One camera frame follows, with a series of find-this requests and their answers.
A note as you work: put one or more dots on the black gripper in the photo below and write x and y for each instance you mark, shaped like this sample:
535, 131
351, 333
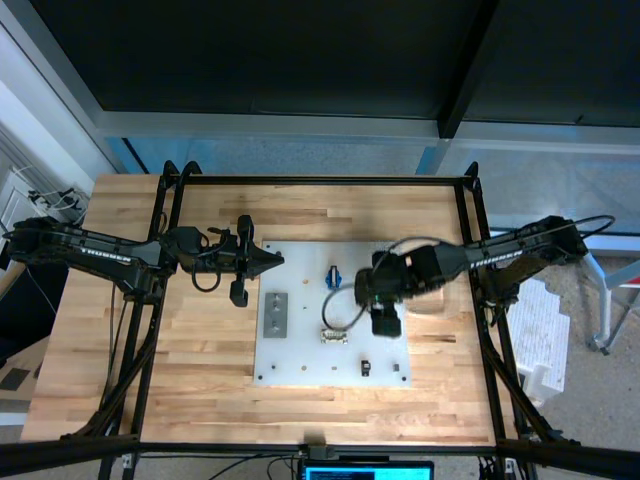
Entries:
235, 260
380, 280

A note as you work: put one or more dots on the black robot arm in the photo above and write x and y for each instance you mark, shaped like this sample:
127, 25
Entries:
500, 255
100, 249

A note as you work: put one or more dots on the black bar holder block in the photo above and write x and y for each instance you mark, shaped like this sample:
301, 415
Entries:
362, 362

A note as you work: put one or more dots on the blue round socket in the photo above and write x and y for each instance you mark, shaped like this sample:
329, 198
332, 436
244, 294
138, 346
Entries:
332, 279

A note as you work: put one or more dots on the grey metal plate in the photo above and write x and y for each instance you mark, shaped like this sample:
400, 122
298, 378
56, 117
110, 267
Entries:
275, 315

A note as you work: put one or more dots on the clear plastic tub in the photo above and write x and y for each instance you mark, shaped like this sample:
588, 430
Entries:
432, 305

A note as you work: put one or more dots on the beige connector housing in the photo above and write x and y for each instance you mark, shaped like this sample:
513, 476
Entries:
334, 336

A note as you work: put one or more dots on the white task board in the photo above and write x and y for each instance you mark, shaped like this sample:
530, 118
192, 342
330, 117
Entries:
310, 350

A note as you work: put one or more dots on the white foam packing block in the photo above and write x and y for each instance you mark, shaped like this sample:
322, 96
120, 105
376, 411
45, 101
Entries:
542, 345

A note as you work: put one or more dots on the screen with blue edge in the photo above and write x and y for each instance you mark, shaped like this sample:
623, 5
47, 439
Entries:
365, 472

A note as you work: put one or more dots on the grey metal caster stand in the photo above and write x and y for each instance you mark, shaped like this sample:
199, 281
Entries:
606, 315

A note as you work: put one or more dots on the brown cardboard box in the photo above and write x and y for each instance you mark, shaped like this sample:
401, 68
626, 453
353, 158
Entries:
25, 360

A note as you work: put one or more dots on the black aluminium frame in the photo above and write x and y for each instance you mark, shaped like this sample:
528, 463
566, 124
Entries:
320, 180

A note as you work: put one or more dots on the black camera box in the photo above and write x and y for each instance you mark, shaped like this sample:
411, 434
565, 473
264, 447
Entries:
316, 447

